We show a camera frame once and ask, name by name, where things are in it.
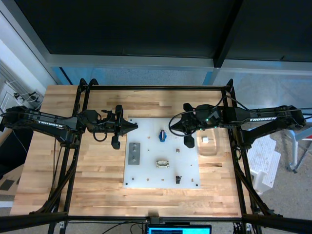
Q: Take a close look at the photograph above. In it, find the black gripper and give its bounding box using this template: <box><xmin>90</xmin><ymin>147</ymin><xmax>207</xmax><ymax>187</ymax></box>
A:
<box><xmin>173</xmin><ymin>103</ymin><xmax>205</xmax><ymax>149</ymax></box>
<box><xmin>107</xmin><ymin>104</ymin><xmax>139</xmax><ymax>150</ymax></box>

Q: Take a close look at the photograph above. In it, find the blue connector holder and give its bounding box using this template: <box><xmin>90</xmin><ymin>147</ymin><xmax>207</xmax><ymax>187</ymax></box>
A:
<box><xmin>157</xmin><ymin>129</ymin><xmax>169</xmax><ymax>143</ymax></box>

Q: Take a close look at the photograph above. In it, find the beige multi-pin connector housing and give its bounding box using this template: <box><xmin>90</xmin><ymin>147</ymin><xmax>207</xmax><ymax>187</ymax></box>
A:
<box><xmin>156</xmin><ymin>159</ymin><xmax>171</xmax><ymax>169</ymax></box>

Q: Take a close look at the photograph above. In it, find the grey metal plate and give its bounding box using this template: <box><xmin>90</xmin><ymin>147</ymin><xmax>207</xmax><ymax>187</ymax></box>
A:
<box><xmin>127</xmin><ymin>142</ymin><xmax>141</xmax><ymax>166</ymax></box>

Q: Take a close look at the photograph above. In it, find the clear plastic tub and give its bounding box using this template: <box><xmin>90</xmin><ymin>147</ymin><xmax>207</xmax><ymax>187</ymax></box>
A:
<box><xmin>196</xmin><ymin>121</ymin><xmax>220</xmax><ymax>160</ymax></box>

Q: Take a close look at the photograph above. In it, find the white task board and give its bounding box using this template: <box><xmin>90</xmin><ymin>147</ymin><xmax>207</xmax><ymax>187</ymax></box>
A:
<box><xmin>123</xmin><ymin>117</ymin><xmax>202</xmax><ymax>190</ymax></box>

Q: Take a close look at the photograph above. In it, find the white styrofoam packaging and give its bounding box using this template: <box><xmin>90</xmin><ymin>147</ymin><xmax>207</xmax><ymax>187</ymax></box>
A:
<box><xmin>246</xmin><ymin>136</ymin><xmax>282</xmax><ymax>195</ymax></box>

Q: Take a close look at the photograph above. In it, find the laptop screen with blue edge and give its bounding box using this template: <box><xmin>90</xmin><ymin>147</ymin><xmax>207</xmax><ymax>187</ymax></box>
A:
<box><xmin>146</xmin><ymin>224</ymin><xmax>212</xmax><ymax>234</ymax></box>

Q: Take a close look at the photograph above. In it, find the grey metal stand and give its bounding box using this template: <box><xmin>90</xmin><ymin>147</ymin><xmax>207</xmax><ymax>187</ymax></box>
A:
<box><xmin>284</xmin><ymin>129</ymin><xmax>312</xmax><ymax>174</ymax></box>

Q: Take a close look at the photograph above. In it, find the brown cardboard box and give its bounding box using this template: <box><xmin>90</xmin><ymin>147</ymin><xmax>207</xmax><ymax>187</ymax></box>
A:
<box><xmin>0</xmin><ymin>162</ymin><xmax>25</xmax><ymax>195</ymax></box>

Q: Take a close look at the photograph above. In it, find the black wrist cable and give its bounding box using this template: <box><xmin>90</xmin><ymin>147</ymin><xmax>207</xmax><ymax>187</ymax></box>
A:
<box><xmin>169</xmin><ymin>110</ymin><xmax>197</xmax><ymax>137</ymax></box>
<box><xmin>93</xmin><ymin>126</ymin><xmax>109</xmax><ymax>142</ymax></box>

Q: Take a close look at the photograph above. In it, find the small black camera box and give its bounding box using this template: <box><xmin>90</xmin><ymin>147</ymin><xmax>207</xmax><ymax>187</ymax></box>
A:
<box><xmin>145</xmin><ymin>211</ymin><xmax>163</xmax><ymax>224</ymax></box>

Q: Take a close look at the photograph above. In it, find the tangle of cables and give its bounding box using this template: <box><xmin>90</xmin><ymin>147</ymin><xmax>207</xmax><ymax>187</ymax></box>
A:
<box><xmin>12</xmin><ymin>91</ymin><xmax>43</xmax><ymax>103</ymax></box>

